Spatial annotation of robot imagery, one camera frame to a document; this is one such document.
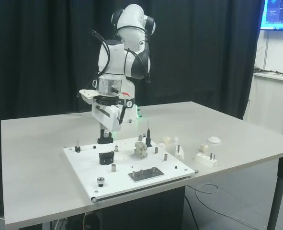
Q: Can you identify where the white round peg holder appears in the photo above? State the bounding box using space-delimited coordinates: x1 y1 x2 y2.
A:
195 153 218 168

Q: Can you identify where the grey floor cable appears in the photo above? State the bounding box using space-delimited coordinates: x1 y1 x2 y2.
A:
185 183 271 230

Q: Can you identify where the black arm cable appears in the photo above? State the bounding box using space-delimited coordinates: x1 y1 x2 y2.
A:
90 28 154 83

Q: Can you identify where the white square peg holder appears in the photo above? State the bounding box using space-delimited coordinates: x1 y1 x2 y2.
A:
171 143 185 160

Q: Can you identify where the black curtain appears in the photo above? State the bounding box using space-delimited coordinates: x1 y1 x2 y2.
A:
0 0 263 218

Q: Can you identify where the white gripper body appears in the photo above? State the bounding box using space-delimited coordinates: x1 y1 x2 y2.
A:
91 102 121 132

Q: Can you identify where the blue screen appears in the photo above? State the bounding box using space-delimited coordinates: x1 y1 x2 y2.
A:
260 0 283 31

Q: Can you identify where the tall black plug thin wire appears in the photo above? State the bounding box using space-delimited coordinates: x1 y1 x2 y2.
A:
145 121 153 146

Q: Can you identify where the white task board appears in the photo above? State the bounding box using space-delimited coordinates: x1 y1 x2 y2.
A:
63 136 196 194

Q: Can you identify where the white large gear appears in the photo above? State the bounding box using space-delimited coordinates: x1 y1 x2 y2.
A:
207 136 221 146

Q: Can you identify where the beige connector block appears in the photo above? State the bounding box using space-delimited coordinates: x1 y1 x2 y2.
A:
134 141 148 159

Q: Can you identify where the flat white mount plate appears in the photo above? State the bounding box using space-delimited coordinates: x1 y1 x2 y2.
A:
78 89 99 103

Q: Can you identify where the dark grey table leg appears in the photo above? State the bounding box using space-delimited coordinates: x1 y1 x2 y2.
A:
267 153 283 230

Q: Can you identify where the black cable bundle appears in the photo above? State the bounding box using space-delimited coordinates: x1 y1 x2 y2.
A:
253 67 283 78

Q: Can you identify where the white cabinet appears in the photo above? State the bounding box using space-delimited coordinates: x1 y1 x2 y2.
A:
242 71 283 138

